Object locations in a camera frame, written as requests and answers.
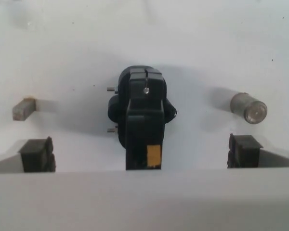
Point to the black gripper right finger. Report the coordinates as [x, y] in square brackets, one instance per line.
[243, 154]

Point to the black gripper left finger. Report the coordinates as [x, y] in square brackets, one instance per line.
[37, 157]

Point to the black D-SUB plug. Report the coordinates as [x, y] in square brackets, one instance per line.
[144, 115]

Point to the metal round peg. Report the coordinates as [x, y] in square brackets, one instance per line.
[249, 109]

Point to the metal square peg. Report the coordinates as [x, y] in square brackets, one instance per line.
[22, 109]

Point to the white task board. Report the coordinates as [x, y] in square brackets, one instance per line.
[74, 48]

